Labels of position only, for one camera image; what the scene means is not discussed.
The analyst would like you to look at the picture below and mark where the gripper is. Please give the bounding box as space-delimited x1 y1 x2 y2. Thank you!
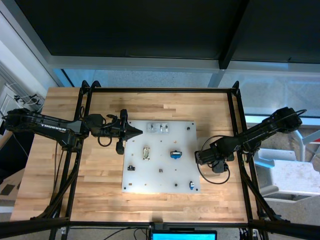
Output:
211 159 230 175
109 109 144 155

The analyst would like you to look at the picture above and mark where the clear block with toggles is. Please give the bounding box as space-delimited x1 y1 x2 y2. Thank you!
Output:
146 122 170 134

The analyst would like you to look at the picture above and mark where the blue and black socket block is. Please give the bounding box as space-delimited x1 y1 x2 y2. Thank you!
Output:
169 149 183 160

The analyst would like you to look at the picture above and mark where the white board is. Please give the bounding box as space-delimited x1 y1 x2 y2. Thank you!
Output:
121 120 202 194

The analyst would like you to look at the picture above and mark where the white step stool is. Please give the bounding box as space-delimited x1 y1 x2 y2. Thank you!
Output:
254 147 320 204

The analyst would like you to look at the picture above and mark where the blue screen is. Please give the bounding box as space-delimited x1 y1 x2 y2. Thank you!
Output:
149 229 218 240

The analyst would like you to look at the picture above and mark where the grey metal stand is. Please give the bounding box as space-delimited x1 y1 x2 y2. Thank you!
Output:
291 124 320 157

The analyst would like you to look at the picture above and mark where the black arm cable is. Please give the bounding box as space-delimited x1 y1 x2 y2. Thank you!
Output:
96 113 119 148
197 135 235 185

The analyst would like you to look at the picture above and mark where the black table frame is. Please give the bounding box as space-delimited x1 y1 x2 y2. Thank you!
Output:
0 79 292 240

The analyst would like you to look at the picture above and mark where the grey metal partition frame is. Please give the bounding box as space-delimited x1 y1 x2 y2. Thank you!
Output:
0 0 320 88

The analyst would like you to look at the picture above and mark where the small black table camera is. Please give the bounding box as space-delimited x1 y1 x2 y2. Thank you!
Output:
151 221 171 230

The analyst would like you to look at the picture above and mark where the black upright post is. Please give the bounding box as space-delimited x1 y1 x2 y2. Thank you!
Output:
218 0 251 70

